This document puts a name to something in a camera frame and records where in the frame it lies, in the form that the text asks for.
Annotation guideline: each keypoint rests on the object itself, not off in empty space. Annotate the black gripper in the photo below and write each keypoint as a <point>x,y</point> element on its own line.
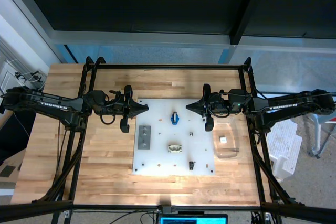
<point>218,103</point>
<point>118,107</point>

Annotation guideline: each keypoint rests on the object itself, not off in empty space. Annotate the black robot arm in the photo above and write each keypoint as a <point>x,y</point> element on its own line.
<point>283,107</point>
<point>52,106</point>

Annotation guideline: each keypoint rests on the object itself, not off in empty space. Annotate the blue connector with silver insert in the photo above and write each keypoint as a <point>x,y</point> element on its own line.
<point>174,118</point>

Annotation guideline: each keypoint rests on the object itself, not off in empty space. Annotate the beige multi-pin connector housing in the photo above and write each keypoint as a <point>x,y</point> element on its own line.
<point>175,148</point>

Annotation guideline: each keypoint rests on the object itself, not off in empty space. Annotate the grey metal plate with posts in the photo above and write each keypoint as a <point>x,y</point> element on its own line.
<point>144,137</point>

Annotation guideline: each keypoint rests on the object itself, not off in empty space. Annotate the small white part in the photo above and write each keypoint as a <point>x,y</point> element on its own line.
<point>222,139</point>

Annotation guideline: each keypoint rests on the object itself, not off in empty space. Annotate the clear plastic tub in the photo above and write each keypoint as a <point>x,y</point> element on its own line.
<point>236,129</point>

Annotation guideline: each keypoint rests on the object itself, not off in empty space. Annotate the white task board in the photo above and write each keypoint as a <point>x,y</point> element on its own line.
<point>162,155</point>

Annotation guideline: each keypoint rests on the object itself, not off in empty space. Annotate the white foam block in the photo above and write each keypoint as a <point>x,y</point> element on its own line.
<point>286,150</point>

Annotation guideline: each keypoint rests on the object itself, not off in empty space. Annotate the laptop screen with blue edge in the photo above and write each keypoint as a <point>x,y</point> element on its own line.
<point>191,220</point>

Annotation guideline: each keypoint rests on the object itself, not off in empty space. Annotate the grey metal stand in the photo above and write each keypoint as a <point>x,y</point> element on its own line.
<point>317,142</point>

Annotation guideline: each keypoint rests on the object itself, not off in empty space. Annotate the cardboard box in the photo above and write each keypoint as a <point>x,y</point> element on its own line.
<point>15,159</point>

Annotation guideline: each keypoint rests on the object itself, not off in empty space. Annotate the black low camera box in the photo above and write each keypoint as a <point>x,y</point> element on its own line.
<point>166,208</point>

